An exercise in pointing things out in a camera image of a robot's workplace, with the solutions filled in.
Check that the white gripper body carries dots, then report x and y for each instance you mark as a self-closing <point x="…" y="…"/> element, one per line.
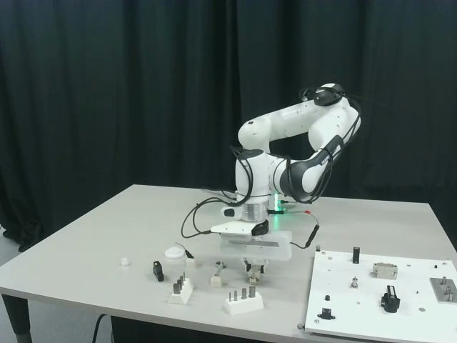
<point x="257" y="250"/>

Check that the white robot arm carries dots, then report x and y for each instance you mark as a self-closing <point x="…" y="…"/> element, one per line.
<point x="285" y="121"/>

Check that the large metal round peg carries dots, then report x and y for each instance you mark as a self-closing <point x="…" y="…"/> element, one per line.
<point x="252" y="292"/>

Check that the medium metal round peg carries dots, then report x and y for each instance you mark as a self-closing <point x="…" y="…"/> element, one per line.
<point x="244" y="293"/>

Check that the metal USB plug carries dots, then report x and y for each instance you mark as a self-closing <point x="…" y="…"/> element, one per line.
<point x="217" y="273"/>

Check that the flat white mounting plate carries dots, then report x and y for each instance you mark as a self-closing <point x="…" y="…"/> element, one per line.
<point x="232" y="228"/>

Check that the small white plug holder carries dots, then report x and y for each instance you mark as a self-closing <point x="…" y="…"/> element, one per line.
<point x="216" y="282"/>
<point x="191" y="263"/>

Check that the white round peg holder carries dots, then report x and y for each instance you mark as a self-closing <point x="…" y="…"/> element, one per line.
<point x="242" y="307"/>

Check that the black Ethernet plug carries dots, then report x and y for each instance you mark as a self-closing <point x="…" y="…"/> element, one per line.
<point x="189" y="255"/>

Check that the medium metal square peg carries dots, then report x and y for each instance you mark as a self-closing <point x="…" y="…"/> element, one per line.
<point x="180" y="283"/>

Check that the white large gear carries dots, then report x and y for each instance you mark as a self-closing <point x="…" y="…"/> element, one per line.
<point x="174" y="256"/>

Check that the large metal square peg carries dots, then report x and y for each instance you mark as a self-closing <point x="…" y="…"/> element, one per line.
<point x="176" y="287"/>

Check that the white square peg holder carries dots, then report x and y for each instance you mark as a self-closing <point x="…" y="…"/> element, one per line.
<point x="180" y="298"/>

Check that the white task board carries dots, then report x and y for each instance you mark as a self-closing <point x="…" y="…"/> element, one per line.
<point x="357" y="311"/>

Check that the white small gear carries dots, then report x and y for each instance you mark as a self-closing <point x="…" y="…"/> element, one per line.
<point x="125" y="262"/>

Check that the black curtain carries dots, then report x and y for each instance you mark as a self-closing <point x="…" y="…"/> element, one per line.
<point x="107" y="89"/>

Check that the black table leg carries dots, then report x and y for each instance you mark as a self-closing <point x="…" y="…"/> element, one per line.
<point x="18" y="318"/>

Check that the small white camera box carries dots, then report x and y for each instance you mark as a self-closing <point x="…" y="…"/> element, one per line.
<point x="232" y="212"/>

